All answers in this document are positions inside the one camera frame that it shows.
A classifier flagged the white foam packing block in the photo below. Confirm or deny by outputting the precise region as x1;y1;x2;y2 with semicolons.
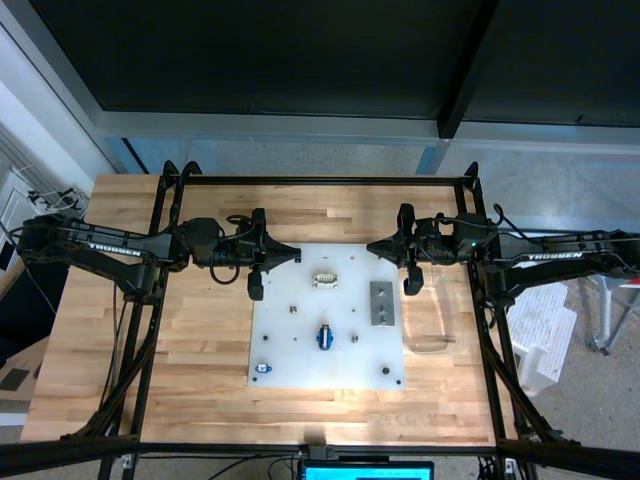
503;279;580;399

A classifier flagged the blue laptop screen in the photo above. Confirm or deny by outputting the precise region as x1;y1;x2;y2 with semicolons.
298;459;435;480

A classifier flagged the braided black arm cable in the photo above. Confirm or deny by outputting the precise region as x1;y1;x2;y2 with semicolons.
208;263;240;286

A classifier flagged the grey metal block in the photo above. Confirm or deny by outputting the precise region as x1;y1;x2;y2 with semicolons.
369;280;397;327

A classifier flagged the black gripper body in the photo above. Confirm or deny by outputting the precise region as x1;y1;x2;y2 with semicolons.
234;208;268;302
396;203;437;297

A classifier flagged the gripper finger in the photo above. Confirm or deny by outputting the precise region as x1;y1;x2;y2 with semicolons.
367;230;407;252
263;234;305;256
263;252;305;274
368;248;408;269

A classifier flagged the black equipment case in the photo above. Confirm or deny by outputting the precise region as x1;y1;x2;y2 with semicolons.
0;259;71;369

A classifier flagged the brown cardboard box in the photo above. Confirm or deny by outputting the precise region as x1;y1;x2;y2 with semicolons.
0;334;51;416

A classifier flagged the clear plastic tub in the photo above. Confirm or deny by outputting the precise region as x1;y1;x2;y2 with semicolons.
401;268;460;358

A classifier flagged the white task board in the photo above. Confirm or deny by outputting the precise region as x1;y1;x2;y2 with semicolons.
246;243;408;391

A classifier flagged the dark window with aluminium frame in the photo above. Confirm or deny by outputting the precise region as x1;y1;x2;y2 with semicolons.
0;0;640;151

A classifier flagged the red panel wheeled stand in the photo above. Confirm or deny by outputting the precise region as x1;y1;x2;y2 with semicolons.
584;272;640;357

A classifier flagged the large blue clamp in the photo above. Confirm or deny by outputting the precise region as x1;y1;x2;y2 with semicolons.
314;323;336;352

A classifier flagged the black and white cable bundle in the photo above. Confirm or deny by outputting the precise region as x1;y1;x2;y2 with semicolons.
24;187;87;212

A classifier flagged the black aluminium frame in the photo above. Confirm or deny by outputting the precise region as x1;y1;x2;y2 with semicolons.
0;159;640;480

